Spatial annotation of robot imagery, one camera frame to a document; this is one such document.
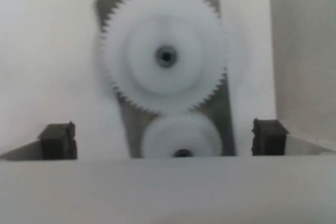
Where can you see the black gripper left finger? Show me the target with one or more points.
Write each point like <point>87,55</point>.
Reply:
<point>57,142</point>

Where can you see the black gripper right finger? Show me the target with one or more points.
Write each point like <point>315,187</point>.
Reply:
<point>267,140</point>

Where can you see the white medium gear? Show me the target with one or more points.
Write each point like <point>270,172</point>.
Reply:
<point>181,137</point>

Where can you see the white large gear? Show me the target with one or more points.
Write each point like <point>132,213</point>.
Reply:
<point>164,56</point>

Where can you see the white task board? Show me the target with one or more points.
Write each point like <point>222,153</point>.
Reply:
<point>52,64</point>

